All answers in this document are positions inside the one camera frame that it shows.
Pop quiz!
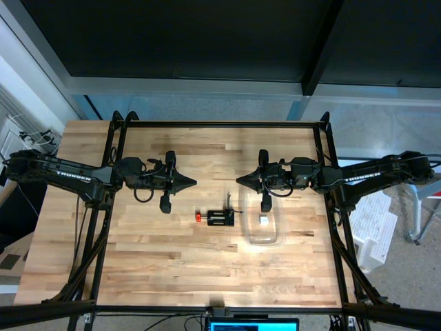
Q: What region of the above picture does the cardboard box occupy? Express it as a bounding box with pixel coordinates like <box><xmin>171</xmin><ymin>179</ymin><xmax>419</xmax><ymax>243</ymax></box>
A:
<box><xmin>0</xmin><ymin>231</ymin><xmax>35</xmax><ymax>277</ymax></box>

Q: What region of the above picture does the black table frame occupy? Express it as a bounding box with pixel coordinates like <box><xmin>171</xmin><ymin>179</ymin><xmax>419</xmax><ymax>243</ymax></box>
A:
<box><xmin>0</xmin><ymin>110</ymin><xmax>441</xmax><ymax>331</ymax></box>

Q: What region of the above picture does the black table-level camera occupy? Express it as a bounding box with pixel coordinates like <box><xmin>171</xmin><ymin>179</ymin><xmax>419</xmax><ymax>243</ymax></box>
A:
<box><xmin>206</xmin><ymin>302</ymin><xmax>230</xmax><ymax>318</ymax></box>

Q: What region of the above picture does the black equipment case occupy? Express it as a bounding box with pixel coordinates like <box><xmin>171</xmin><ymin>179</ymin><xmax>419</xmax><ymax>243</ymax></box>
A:
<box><xmin>0</xmin><ymin>181</ymin><xmax>48</xmax><ymax>256</ymax></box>

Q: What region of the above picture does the white foam packing piece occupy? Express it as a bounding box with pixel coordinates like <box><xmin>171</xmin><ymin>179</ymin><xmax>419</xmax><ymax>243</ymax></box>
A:
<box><xmin>348</xmin><ymin>191</ymin><xmax>399</xmax><ymax>275</ymax></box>

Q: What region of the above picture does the tangle of white cables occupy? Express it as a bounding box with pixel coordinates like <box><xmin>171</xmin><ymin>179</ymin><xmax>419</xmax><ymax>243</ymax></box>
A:
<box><xmin>17</xmin><ymin>128</ymin><xmax>62</xmax><ymax>149</ymax></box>

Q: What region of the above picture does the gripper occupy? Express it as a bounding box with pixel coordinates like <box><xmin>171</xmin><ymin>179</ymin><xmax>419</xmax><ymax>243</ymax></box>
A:
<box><xmin>236</xmin><ymin>149</ymin><xmax>293</xmax><ymax>213</ymax></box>
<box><xmin>151</xmin><ymin>150</ymin><xmax>198</xmax><ymax>214</ymax></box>

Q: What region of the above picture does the grey metal stand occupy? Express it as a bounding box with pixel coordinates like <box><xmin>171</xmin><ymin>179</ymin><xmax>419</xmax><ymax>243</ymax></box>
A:
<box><xmin>401</xmin><ymin>161</ymin><xmax>441</xmax><ymax>246</ymax></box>

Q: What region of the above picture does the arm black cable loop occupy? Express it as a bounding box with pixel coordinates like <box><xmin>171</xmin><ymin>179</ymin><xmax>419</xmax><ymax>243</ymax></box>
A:
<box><xmin>133</xmin><ymin>181</ymin><xmax>155</xmax><ymax>203</ymax></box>
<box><xmin>260</xmin><ymin>179</ymin><xmax>294</xmax><ymax>198</ymax></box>

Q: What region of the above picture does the black vertical post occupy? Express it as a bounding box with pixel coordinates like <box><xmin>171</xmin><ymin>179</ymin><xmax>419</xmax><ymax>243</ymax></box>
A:
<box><xmin>302</xmin><ymin>0</ymin><xmax>345</xmax><ymax>97</ymax></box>

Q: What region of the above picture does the laptop screen with blue edge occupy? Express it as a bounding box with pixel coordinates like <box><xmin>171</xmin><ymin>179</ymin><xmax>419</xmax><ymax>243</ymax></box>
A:
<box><xmin>206</xmin><ymin>317</ymin><xmax>300</xmax><ymax>331</ymax></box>

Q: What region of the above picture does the black vise with red knob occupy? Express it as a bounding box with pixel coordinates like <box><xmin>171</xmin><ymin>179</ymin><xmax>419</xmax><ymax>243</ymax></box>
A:
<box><xmin>194</xmin><ymin>208</ymin><xmax>237</xmax><ymax>228</ymax></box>

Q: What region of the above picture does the clear plastic tub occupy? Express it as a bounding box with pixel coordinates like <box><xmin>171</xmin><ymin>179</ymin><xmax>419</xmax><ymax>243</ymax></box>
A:
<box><xmin>242</xmin><ymin>191</ymin><xmax>287</xmax><ymax>248</ymax></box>

